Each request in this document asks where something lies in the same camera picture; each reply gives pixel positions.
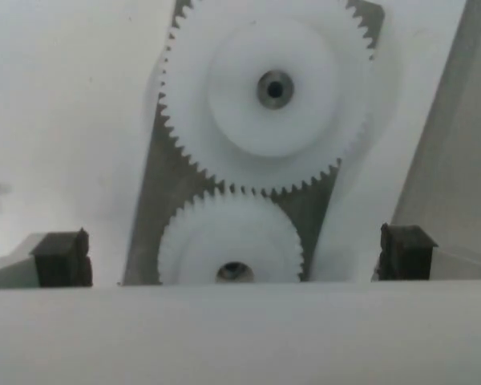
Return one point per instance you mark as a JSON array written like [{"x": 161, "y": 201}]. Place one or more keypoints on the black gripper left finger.
[{"x": 62, "y": 260}]

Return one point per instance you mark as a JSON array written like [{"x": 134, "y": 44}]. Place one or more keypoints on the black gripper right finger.
[{"x": 405, "y": 256}]

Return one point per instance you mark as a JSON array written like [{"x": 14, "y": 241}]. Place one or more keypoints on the white medium gear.
[{"x": 232, "y": 236}]

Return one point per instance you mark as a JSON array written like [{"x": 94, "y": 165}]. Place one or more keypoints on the white large gear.
[{"x": 232, "y": 132}]

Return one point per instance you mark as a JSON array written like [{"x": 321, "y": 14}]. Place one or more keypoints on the white task board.
[{"x": 64, "y": 120}]

